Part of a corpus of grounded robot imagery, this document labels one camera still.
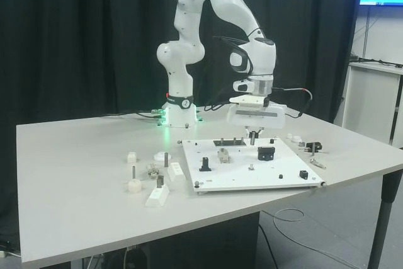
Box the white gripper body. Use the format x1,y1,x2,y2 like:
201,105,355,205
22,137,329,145
227,104,287,130

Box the white task board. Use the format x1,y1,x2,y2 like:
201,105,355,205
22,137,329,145
177,137,327,195

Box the black plug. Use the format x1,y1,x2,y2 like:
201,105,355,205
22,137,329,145
306,140,324,154

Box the white rectangular holder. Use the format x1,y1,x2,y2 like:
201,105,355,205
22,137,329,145
166,162,184,183
145,187,171,209

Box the white large gear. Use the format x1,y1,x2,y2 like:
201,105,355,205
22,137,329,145
154,151,173,163

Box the white cabinet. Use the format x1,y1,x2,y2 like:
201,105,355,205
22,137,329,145
332,60,403,149

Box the black box under table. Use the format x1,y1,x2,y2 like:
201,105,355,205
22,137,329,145
82,211,263,269

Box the black table leg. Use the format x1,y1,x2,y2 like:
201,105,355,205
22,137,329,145
367,168,392,269

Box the black curtains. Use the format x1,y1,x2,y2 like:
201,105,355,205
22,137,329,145
0,0,361,185

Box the thin black rod on wire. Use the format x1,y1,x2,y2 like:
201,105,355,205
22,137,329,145
270,86,314,117

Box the grey floor cable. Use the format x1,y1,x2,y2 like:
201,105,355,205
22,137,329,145
272,207,319,253

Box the black looped cable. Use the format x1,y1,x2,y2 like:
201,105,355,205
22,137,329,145
204,35,254,112

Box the black table cable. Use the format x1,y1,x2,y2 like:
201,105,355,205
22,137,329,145
106,109,165,120

